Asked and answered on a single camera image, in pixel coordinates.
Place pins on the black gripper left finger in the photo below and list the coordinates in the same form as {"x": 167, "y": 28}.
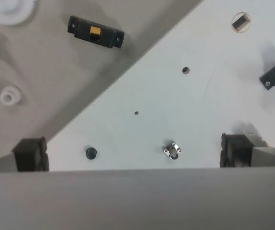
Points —
{"x": 29, "y": 155}

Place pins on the white large gear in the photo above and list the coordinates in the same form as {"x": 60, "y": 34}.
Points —
{"x": 10, "y": 12}

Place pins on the black D-SUB plug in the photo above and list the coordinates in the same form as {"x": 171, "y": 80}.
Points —
{"x": 82, "y": 28}

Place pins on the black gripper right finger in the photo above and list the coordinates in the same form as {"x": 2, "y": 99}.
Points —
{"x": 235, "y": 151}

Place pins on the white task board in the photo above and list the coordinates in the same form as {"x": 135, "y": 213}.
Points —
{"x": 175, "y": 100}

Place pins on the white small gear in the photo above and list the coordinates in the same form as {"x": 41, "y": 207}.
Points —
{"x": 5, "y": 100}

